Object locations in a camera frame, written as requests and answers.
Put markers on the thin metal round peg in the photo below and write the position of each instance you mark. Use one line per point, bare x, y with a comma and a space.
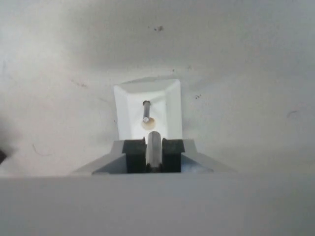
146, 110

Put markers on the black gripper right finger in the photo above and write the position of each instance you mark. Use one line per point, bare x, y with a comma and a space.
172, 155

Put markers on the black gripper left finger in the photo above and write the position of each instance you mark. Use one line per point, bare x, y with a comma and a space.
134, 155

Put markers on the white peg holder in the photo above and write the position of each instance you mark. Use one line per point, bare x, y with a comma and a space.
128, 110

